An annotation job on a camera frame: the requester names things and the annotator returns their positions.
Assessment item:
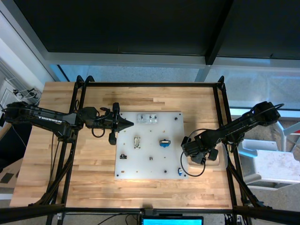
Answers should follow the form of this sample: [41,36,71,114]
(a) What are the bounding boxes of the black wall post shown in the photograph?
[205,0,235,66]

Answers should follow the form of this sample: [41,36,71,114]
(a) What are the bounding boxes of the grey metal chair frame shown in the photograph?
[273,117,300,152]

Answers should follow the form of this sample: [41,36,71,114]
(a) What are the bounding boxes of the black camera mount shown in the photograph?
[143,204,157,216]

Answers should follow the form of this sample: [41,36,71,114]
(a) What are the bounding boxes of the black white cable bundle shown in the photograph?
[13,88,42,99]

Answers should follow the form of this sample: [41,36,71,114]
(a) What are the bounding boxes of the blue laptop screen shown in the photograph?
[140,216,204,225]

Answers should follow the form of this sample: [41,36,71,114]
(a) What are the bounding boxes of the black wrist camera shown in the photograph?
[181,137,200,157]

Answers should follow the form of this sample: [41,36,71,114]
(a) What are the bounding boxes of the white plastic chair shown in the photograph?
[238,138,300,190]

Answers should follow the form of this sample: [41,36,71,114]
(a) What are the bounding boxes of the cardboard box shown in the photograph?
[0,157,24,188]

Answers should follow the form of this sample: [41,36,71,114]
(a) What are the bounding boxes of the clear plastic tub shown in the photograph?
[187,140,227,170]

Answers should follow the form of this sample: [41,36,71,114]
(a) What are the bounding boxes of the black metal frame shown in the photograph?
[0,75,300,225]

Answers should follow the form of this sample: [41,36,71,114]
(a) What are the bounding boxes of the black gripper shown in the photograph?
[191,140,219,165]
[98,102,135,145]

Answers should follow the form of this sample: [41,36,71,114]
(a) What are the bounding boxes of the white plastic board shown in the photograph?
[114,112,189,180]

